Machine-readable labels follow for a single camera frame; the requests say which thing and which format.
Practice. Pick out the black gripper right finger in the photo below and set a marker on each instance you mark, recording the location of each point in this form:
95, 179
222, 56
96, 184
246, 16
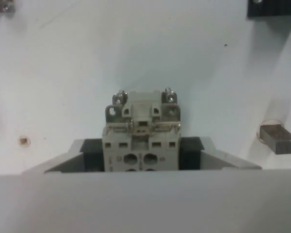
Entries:
190, 153

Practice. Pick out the white task board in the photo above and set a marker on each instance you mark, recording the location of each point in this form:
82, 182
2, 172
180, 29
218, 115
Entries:
135, 48

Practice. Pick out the metal square peg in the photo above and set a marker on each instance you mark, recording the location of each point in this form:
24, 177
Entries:
280, 139

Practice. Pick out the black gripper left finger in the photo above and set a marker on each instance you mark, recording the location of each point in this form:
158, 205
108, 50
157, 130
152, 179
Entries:
91, 155

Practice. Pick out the grey waterproof plug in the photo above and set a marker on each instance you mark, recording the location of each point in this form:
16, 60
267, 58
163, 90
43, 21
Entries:
140, 145

